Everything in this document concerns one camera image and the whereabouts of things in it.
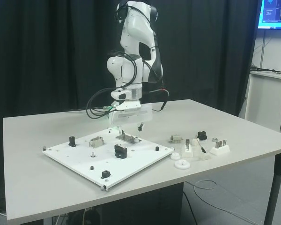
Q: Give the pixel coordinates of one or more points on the black USB plug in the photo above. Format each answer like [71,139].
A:
[203,150]

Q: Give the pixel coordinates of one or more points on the blue screen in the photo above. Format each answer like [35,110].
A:
[275,14]

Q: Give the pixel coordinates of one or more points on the white large gear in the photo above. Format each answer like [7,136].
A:
[179,165]

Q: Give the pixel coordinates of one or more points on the white task board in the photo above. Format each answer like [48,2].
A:
[84,161]

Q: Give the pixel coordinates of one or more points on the black D-SUB plug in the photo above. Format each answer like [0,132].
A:
[202,135]

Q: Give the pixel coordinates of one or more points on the black curtains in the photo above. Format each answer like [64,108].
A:
[37,47]

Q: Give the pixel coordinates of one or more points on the flat white plate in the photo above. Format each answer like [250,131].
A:
[128,105]

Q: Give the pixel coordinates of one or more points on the small white plug holder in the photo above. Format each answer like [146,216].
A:
[195,142]

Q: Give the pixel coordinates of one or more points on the thick metal round peg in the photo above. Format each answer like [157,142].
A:
[217,144]

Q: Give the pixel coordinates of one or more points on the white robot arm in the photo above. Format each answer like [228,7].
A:
[131,35]

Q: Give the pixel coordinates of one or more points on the white holder with black plug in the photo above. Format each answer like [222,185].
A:
[201,156]

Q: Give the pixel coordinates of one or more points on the white square peg holder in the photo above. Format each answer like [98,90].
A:
[187,152]

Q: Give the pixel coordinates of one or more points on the white medium gear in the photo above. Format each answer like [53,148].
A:
[176,156]

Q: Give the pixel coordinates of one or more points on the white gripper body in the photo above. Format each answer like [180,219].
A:
[133,118]

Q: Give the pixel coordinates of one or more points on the white round peg holder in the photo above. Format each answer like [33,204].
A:
[220,150]

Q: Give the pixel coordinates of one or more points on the black box under table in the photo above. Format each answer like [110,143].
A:
[131,206]

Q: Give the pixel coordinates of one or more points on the beige waterproof plug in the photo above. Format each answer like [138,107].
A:
[176,138]

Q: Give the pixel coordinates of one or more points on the small white box dark window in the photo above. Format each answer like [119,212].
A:
[118,94]

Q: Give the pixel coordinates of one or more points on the thick metal square peg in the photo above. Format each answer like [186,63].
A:
[187,141]

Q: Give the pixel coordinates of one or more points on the white cabinet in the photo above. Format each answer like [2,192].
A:
[267,100]

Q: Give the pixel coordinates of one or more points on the dark table leg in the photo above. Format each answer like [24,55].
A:
[279,187]

